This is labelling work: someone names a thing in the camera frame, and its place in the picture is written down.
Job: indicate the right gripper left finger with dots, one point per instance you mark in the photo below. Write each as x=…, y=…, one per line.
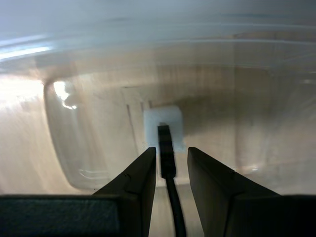
x=74, y=217

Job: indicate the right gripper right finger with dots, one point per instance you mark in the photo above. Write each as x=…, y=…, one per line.
x=259, y=217

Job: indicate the clear plastic tub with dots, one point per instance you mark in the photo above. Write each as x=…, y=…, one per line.
x=86, y=111

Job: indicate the white plug holder block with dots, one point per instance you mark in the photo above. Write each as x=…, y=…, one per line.
x=151, y=123

